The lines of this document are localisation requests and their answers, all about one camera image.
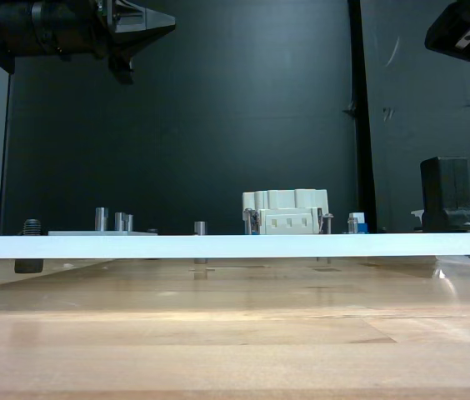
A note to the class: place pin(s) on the tall thick metal bar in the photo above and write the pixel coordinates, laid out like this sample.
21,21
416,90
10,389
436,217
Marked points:
101,218

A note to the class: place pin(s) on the short metal bar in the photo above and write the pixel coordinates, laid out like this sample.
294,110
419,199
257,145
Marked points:
200,228

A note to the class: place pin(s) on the black threaded screw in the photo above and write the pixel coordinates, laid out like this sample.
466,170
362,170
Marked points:
31,227

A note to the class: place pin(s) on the silver standoff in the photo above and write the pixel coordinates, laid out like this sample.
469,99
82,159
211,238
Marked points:
352,225

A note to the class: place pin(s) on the black rubber foot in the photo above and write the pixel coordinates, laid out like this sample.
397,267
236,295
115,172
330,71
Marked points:
28,266

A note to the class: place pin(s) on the white taskboard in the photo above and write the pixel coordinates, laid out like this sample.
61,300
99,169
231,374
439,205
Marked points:
235,246

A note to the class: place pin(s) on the medium metal bar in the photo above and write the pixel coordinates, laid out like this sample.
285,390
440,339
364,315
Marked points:
119,221

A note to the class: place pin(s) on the white connector base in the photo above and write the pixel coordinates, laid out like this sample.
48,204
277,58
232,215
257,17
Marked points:
289,223

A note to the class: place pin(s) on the black frame post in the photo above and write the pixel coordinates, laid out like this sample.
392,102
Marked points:
364,166

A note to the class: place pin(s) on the silver pan-head screw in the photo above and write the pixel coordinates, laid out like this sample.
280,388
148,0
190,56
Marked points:
328,223

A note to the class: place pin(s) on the thin metal bar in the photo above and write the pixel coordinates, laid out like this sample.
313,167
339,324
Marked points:
129,223

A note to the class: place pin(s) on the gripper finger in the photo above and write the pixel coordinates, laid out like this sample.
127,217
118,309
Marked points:
151,21
122,58

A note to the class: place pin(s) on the small black screw head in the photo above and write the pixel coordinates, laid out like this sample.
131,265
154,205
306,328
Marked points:
153,231

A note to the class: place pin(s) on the white clip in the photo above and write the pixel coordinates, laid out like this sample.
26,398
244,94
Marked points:
417,213

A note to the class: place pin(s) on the white and blue connector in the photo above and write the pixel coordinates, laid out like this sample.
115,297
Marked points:
361,223

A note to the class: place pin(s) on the black plug housing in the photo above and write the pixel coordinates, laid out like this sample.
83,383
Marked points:
445,191

